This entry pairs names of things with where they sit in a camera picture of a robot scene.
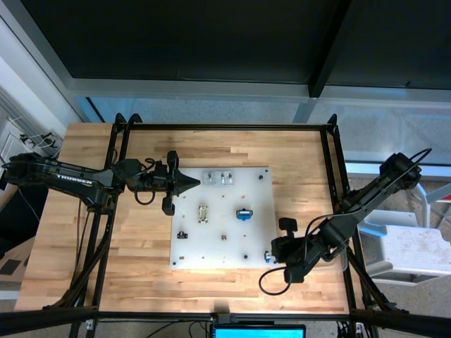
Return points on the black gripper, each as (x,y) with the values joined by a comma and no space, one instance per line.
(172,183)
(299,253)

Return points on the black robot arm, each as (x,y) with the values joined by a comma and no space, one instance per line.
(70,179)
(373,197)

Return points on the beige multi-pin connector housing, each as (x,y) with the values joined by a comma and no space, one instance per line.
(203,214)

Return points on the small black connector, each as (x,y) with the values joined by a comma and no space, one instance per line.
(182,235)

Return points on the blue d-sub connector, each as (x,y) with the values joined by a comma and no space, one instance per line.
(245,214)

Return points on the silver screw clamp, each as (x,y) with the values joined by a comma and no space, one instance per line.
(230,176)
(223,177)
(210,176)

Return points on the aluminium clamp block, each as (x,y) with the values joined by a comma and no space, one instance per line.
(216,180)

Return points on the blue rj45 socket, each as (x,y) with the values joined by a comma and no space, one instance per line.
(268,257)

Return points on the clear plastic tub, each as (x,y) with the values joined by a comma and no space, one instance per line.
(343,262)

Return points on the white mounting board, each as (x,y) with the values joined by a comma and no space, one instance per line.
(211,253)

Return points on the blue laptop screen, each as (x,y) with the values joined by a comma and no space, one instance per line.
(257,332)

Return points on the white plastic stool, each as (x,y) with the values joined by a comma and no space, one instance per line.
(412,246)

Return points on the brown cardboard box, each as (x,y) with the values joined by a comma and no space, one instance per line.
(17,285)

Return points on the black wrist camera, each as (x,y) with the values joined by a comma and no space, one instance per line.
(161,169)
(280,249)

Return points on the black aluminium frame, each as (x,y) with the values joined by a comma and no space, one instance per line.
(225,126)

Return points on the white metal chair frame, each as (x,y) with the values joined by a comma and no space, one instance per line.
(425,206)

